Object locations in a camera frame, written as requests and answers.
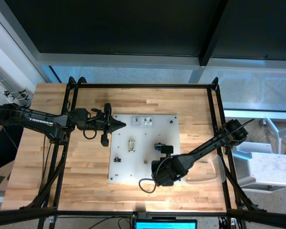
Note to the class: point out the black metal frame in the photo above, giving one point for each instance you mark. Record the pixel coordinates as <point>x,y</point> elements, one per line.
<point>97,213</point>

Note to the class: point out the beige connector housing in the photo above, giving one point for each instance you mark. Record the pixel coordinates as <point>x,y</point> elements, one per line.
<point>132,146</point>

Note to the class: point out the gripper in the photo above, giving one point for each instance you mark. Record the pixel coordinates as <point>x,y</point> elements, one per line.
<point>102,122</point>
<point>163,173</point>

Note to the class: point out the white step stool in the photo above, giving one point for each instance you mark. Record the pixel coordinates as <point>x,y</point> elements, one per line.
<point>264,164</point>

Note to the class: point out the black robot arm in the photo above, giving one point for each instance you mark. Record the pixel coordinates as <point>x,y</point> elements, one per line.
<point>40,121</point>
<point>205,149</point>

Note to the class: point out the screen with blue edge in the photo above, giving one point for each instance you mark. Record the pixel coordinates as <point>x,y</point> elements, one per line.
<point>164,225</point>

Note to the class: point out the clear plastic tub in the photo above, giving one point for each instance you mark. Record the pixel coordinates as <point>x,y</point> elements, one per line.
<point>205,176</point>

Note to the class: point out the clear plastic block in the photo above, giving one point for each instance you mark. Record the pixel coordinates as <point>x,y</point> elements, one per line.
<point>141,122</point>

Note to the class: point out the black vertical pillar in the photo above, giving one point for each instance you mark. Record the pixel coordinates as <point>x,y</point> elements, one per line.
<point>213,31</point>

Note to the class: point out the silver frame bracket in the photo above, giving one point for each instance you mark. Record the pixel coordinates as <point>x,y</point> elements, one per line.
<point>233,221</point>
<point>52,219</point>

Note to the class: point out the white board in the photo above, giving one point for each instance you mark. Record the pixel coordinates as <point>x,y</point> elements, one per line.
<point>138,152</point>

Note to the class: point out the blue plastic clamp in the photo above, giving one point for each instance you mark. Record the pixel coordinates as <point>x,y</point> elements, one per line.
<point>158,147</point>

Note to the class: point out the black connector housing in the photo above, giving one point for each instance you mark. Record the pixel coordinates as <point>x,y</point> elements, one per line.
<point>117,159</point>

